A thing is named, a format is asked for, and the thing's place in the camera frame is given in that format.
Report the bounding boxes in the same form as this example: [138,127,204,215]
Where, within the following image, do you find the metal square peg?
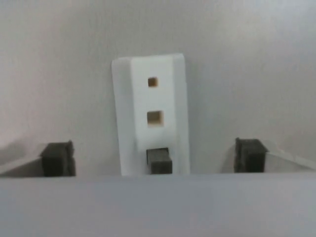
[146,147,173,175]

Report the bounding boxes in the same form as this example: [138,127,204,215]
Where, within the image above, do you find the white peg holder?
[111,52,191,176]

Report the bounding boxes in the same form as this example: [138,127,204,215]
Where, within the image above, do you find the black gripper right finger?
[234,137,316,174]

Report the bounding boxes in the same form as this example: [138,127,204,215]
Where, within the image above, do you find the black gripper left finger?
[0,140,77,177]

